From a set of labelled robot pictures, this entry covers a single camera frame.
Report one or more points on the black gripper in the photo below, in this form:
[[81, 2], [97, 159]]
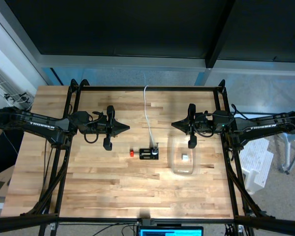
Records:
[[192, 109], [110, 110]]

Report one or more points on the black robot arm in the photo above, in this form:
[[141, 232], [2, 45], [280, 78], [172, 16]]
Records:
[[263, 127], [39, 124]]

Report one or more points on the white square plug holder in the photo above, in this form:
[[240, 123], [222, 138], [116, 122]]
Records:
[[185, 156]]

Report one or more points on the white power receptacle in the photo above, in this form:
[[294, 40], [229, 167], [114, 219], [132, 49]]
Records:
[[153, 149]]

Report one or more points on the black clamp with red knob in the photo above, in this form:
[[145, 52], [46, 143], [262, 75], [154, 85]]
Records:
[[145, 154]]

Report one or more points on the clear plastic tub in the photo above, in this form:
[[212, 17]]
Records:
[[179, 169]]

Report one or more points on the white foam block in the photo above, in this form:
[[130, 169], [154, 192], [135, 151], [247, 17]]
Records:
[[255, 162]]

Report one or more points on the grey metal stand leg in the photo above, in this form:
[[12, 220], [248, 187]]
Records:
[[287, 152]]

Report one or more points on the blue laptop screen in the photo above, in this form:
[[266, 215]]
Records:
[[169, 232]]

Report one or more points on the cardboard sheet with black patches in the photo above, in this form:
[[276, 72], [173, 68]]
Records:
[[2, 177]]

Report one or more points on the black metal frame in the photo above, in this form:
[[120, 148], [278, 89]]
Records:
[[182, 88]]

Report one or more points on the black curved frame bracket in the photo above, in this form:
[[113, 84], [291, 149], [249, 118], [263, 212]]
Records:
[[222, 80], [73, 80], [84, 80]]

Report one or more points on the black wall column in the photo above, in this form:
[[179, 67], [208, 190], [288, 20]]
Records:
[[218, 37]]

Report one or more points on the black table-level camera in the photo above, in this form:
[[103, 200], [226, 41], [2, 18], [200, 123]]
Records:
[[145, 221]]

